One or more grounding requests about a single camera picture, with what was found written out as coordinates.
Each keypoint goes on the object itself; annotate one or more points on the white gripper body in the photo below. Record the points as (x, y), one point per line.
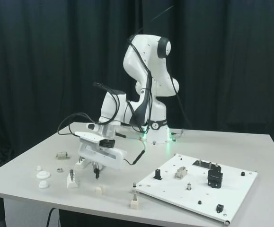
(108, 158)

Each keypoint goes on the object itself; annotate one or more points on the black USB plug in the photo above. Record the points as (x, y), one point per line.
(95, 173)

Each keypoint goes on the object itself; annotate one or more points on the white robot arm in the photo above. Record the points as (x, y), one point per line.
(148, 56)

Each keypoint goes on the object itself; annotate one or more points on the white square peg holder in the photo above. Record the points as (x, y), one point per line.
(81, 166)

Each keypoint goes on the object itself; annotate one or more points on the small white plug holder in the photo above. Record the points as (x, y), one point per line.
(100, 189)

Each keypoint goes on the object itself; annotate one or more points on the large metal round peg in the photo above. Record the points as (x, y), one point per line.
(72, 171)

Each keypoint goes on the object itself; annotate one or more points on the white round peg holder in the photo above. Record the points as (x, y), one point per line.
(72, 184)

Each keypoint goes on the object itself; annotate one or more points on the grey waterproof plug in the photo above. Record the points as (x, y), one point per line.
(62, 155)

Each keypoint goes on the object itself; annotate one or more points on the metal bolt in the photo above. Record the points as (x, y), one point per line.
(134, 196)

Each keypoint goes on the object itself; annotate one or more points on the white bolt holder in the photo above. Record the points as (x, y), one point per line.
(134, 204)

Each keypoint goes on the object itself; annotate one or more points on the white large gear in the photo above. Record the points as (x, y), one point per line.
(42, 175)

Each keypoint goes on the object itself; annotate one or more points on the white medium gear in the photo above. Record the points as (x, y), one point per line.
(43, 185)

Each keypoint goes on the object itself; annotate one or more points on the white task board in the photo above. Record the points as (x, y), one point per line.
(193, 201)

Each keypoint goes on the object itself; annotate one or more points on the black D-SUB plug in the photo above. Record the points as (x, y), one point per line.
(214, 176)

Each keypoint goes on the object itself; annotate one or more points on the black curtain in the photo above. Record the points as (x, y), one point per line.
(44, 59)

